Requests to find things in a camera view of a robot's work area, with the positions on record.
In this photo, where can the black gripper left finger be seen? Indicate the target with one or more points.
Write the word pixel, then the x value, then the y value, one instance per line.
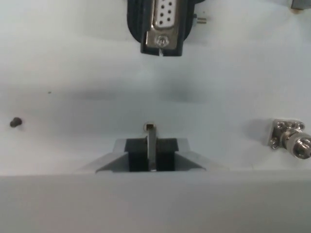
pixel 136 155

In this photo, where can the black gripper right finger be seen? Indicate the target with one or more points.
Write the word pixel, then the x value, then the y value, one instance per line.
pixel 165 155

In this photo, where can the thin metal square peg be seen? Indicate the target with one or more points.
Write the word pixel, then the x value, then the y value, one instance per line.
pixel 152 150

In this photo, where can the medium metal square peg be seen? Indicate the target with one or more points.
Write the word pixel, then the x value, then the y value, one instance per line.
pixel 302 4

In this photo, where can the white task board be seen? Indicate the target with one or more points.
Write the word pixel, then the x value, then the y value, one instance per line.
pixel 97 72

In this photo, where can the metal BNC plug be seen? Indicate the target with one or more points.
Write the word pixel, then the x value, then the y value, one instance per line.
pixel 297 144

